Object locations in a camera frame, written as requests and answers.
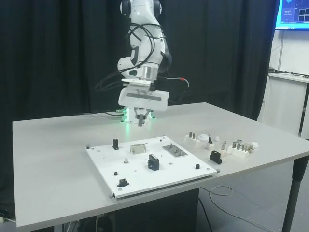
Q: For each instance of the large metal round peg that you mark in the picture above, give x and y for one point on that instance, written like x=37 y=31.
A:
x=239 y=145

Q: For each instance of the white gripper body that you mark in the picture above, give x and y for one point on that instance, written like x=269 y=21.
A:
x=144 y=104

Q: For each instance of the white power strip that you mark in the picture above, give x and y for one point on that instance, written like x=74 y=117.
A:
x=2 y=219

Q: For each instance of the metal USB plug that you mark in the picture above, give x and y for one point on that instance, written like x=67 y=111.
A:
x=224 y=145

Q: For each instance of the black table leg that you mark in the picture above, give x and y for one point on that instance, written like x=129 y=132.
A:
x=293 y=193

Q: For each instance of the white task board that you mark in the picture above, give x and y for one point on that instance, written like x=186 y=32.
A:
x=101 y=169

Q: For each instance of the white peg holder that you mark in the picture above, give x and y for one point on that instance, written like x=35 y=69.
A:
x=190 y=142
x=239 y=154

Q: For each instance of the small white plug holder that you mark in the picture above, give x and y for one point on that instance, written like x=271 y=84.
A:
x=223 y=152
x=210 y=145

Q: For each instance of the black curtain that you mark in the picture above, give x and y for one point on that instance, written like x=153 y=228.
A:
x=60 y=60

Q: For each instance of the black Ethernet plug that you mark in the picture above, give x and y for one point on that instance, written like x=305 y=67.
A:
x=209 y=140

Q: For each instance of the flat white mounting plate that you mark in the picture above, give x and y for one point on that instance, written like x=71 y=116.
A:
x=137 y=81

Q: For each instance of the white large gear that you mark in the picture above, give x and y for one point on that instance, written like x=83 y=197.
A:
x=254 y=145

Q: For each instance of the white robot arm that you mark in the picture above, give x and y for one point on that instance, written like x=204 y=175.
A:
x=138 y=9

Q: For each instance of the black D-SUB plug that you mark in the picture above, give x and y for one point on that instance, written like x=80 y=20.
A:
x=215 y=156

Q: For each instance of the white medium gear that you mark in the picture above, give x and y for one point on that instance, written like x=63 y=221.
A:
x=204 y=138

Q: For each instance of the white small gear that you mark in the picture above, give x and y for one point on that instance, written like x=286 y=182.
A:
x=217 y=139

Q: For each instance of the white cabinet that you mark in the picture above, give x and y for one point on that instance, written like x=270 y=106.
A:
x=282 y=104

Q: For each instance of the blue screen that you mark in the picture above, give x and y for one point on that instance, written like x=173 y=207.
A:
x=293 y=14

